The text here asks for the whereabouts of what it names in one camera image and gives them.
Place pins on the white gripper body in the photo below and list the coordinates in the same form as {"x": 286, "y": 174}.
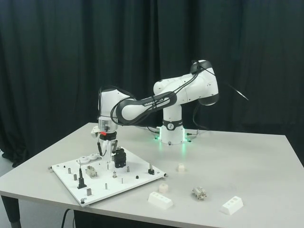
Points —
{"x": 109, "y": 145}

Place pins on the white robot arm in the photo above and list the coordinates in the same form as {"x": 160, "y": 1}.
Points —
{"x": 133, "y": 109}

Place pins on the large metal square peg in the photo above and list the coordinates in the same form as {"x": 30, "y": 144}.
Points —
{"x": 89, "y": 191}

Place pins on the small white peg holder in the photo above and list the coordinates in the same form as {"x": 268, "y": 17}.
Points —
{"x": 163, "y": 188}
{"x": 180, "y": 168}

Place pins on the white three-hole peg holder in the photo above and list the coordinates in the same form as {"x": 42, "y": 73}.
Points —
{"x": 160, "y": 200}
{"x": 231, "y": 205}

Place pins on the black D-SUB plug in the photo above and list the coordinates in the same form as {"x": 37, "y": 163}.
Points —
{"x": 120, "y": 159}

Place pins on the white small gear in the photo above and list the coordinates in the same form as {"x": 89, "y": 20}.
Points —
{"x": 97, "y": 154}

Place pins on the white medium gear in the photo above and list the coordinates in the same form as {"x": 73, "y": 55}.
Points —
{"x": 92, "y": 157}

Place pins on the metal BNC plug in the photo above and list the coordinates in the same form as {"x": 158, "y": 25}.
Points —
{"x": 114, "y": 174}

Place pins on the white task board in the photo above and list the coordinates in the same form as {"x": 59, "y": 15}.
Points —
{"x": 107, "y": 175}

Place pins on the white large gear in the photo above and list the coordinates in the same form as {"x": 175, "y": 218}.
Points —
{"x": 83, "y": 158}

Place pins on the metal bolt in black base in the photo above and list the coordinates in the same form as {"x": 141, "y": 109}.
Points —
{"x": 150, "y": 170}

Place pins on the black curtain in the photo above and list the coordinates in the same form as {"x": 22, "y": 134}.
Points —
{"x": 71, "y": 59}

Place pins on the grey metal plug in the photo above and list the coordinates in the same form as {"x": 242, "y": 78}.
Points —
{"x": 199, "y": 192}

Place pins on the black table leg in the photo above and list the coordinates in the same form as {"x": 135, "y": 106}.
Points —
{"x": 10, "y": 211}

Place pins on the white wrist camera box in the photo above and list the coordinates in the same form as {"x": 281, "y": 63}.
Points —
{"x": 95, "y": 131}

